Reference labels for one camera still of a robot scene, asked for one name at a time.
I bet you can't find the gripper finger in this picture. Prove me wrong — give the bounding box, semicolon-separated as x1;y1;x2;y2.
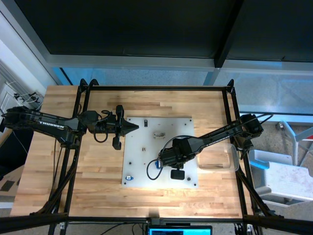
123;126;140;137
123;117;140;127

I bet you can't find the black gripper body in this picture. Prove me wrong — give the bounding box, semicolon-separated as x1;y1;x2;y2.
170;164;186;181
105;105;125;150

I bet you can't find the white taskboard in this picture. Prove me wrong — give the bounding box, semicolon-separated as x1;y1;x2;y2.
121;117;200;188

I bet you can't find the clear plastic tub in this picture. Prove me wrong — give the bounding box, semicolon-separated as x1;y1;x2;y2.
197;143;240;172

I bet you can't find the laptop screen with blue edge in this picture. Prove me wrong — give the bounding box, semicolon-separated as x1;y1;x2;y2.
146;225;213;235

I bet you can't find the white step stool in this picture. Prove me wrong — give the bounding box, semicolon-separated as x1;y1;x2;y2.
248;149;313;208

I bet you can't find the black room pillar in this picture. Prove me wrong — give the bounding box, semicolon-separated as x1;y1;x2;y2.
214;0;245;69

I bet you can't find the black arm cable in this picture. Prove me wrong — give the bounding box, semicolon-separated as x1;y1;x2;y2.
146;135;191;180
93;109;113;143

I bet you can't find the black metal table frame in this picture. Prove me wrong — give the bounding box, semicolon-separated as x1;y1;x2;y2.
0;78;313;235

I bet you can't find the black table-edge camera mount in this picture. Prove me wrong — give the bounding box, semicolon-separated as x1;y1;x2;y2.
146;214;164;225

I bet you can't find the bundle of wall cables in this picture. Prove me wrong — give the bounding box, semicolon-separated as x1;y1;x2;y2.
12;91;45;107

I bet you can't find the thin right shoulder cable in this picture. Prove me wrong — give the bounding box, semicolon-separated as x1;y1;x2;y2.
253;113;274;124

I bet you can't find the grey metal chair frame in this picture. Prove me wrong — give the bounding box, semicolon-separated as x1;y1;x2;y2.
276;119;313;177

